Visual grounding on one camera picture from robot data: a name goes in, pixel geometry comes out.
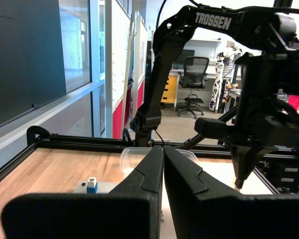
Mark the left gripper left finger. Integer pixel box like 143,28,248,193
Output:
1,145,164,239

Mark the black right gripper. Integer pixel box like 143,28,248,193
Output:
194,117,299,189

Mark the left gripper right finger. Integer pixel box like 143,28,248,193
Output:
164,146,299,239

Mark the small blue white connector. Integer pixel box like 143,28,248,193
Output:
86,176,99,194

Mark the white taskboard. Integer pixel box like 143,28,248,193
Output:
72,158,275,239

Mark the black power supply box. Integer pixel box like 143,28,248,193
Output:
254,159,299,196

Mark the clear plastic tub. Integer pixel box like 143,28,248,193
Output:
120,146,200,175

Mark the white lattice structure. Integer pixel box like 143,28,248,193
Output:
208,51,236,114

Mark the black office chair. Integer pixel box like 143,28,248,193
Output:
177,56,210,120

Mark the yellow drawer cabinet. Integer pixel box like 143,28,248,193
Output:
160,75,179,108

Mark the black computer monitor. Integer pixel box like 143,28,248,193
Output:
174,49,196,66

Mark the white and red room divider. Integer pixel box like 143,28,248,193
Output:
104,0,131,140
131,11,150,118

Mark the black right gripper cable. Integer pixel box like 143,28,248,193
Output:
269,98,299,122

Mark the black aluminium table frame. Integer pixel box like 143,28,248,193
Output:
0,109,299,197

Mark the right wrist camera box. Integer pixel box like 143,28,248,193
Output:
235,49,299,120

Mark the grey aluminium window frame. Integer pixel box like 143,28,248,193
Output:
0,0,108,175

